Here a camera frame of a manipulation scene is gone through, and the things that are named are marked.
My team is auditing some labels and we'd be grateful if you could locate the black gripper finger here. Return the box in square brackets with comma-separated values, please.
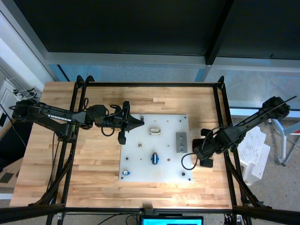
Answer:
[129, 114, 145, 124]
[128, 123, 144, 133]

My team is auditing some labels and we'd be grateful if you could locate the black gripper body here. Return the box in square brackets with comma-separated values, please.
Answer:
[200, 128, 223, 168]
[100, 101, 132, 145]

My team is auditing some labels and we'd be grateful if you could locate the grey metal block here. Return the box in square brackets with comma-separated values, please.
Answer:
[175, 132, 188, 153]

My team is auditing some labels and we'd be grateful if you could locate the white foam packaging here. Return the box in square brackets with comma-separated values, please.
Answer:
[236, 128, 272, 188]

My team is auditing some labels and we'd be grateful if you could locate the white task board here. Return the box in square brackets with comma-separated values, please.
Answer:
[118, 114, 194, 183]

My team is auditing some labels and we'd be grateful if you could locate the grey metal stand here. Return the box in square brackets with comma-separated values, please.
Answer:
[269, 117, 300, 167]

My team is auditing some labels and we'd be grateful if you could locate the blue laptop screen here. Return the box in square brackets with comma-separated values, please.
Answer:
[139, 215, 204, 225]

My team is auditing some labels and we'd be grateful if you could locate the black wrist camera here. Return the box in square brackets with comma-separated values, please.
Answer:
[192, 138, 205, 154]

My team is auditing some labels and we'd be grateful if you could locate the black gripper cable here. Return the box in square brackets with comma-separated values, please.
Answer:
[181, 126, 222, 171]
[100, 120, 117, 137]

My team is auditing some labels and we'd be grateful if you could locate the blue round mount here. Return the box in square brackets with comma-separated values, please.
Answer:
[150, 151, 161, 165]

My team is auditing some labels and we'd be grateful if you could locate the black table frame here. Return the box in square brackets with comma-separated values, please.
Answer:
[0, 75, 300, 225]

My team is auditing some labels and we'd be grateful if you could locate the black table level camera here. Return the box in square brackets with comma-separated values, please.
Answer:
[142, 202, 155, 216]

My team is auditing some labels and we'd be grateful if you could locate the black wall post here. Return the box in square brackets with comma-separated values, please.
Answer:
[204, 0, 235, 66]

